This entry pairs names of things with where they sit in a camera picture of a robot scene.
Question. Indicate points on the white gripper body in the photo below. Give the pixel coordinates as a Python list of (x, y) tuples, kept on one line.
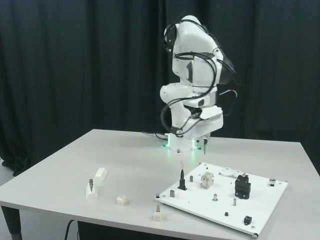
[(205, 125)]

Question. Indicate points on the thin metal square peg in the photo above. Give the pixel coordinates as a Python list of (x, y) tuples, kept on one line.
[(205, 149)]

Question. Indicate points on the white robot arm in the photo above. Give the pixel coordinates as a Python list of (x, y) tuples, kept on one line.
[(182, 42)]

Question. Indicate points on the large metal square peg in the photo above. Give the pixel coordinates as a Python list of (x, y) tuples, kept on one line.
[(172, 194)]

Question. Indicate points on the thick metal round peg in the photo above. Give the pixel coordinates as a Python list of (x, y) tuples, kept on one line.
[(90, 182)]

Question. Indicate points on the white round peg holder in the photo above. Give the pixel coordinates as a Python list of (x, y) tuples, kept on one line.
[(92, 194)]

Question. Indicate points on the flat white mounting plate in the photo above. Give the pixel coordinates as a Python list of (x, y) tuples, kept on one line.
[(212, 112)]

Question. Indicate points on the white large gear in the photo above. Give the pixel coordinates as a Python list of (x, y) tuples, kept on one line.
[(226, 171)]

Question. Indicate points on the beige connector block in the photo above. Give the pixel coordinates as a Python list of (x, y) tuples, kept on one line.
[(207, 180)]

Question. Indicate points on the metal BNC plug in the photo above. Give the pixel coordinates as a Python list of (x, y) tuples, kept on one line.
[(215, 197)]

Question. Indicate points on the white task board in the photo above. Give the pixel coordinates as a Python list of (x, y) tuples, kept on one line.
[(212, 210)]

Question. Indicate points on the round metal black connector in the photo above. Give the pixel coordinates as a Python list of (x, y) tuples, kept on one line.
[(271, 182)]

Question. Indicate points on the metal bolt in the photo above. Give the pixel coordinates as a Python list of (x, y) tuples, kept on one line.
[(158, 208)]

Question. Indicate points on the white bolt holder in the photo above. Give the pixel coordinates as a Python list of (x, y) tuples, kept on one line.
[(158, 216)]

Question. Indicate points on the small white cube holder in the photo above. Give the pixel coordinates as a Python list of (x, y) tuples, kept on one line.
[(123, 200)]

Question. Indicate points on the long white empty holder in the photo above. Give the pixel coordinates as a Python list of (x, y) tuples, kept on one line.
[(101, 173)]

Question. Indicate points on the black controller box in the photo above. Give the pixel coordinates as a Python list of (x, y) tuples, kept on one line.
[(112, 232)]

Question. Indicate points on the black curtain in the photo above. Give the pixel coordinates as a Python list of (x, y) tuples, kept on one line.
[(75, 62)]

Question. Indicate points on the black table leg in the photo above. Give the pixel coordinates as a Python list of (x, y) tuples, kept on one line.
[(11, 225)]

